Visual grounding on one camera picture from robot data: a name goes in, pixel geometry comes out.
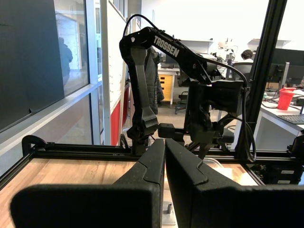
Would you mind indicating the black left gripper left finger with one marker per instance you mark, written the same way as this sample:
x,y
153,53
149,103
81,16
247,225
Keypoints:
x,y
95,206

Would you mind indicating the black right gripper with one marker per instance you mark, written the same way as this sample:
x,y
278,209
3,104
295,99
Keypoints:
x,y
166,130

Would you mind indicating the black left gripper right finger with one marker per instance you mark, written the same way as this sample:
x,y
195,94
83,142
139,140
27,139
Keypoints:
x,y
237,209

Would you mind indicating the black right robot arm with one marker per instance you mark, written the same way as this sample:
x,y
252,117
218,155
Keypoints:
x,y
166,47

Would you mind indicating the clear plastic tub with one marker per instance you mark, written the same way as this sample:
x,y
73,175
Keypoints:
x,y
215,162

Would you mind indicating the yellow drawer cabinet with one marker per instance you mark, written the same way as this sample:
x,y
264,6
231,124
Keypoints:
x,y
165,86

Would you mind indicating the grey metal peg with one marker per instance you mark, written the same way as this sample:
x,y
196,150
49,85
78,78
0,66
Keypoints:
x,y
169,208

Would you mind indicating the grey metal peg plate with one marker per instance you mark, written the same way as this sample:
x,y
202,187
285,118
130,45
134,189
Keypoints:
x,y
169,219

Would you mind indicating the white desk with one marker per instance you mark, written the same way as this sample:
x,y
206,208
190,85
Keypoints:
x,y
273,128

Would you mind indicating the black hanging jacket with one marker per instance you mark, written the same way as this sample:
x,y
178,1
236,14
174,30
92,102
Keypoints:
x,y
154,78

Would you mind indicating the grey office chair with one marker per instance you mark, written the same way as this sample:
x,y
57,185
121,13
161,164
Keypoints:
x,y
242,71

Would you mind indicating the black keyboard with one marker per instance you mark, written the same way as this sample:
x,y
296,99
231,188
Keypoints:
x,y
292,118

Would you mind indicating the red bin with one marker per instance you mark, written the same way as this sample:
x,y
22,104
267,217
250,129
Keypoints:
x,y
286,98

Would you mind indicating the person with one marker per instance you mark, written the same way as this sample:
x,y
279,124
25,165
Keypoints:
x,y
247,55

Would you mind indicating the black computer monitor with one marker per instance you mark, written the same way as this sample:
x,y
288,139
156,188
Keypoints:
x,y
292,61

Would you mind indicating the black table frame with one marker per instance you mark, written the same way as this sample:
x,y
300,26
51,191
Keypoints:
x,y
263,71

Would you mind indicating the grey window frame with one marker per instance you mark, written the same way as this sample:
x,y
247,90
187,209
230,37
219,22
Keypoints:
x,y
47,114

